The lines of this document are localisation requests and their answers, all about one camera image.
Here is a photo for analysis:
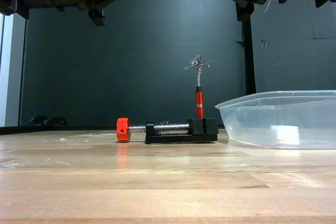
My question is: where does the black vise with red knob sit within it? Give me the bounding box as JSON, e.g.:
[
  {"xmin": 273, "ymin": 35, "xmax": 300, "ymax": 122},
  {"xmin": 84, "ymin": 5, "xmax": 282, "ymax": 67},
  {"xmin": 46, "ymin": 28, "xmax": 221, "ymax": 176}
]
[{"xmin": 116, "ymin": 116, "xmax": 219, "ymax": 145}]

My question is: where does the clear plastic tub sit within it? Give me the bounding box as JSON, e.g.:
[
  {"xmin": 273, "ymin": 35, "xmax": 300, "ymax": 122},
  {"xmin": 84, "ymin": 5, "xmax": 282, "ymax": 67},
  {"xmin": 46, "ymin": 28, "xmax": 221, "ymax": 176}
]
[{"xmin": 214, "ymin": 89, "xmax": 336, "ymax": 152}]

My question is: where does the red RCA connector with wire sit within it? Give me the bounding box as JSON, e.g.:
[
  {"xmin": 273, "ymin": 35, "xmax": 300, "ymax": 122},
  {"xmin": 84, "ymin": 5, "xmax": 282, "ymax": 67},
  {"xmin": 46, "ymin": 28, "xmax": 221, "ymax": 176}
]
[{"xmin": 183, "ymin": 54, "xmax": 216, "ymax": 107}]

